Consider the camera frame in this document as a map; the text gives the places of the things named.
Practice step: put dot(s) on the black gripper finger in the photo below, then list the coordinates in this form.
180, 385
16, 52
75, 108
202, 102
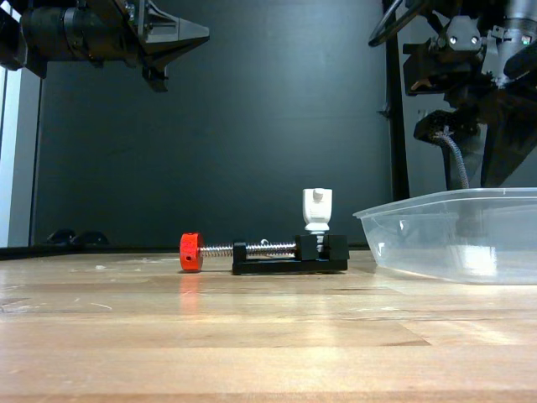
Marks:
449, 176
501, 159
176, 35

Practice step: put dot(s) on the white plug holder block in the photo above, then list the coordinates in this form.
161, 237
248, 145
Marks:
476, 258

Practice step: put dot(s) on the white power receptacle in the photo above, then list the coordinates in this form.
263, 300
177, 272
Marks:
317, 205

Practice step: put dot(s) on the clear plastic tub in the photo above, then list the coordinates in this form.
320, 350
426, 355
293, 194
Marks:
419, 243

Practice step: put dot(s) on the black vise with red knob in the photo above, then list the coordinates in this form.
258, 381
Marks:
289, 264

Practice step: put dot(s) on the black upright post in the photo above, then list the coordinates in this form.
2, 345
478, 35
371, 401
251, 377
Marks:
398, 147

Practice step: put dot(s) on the black curved frame bracket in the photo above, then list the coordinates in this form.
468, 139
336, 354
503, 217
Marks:
60, 238
92, 238

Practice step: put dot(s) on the black aluminium table frame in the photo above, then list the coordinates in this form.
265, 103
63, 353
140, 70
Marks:
63, 252

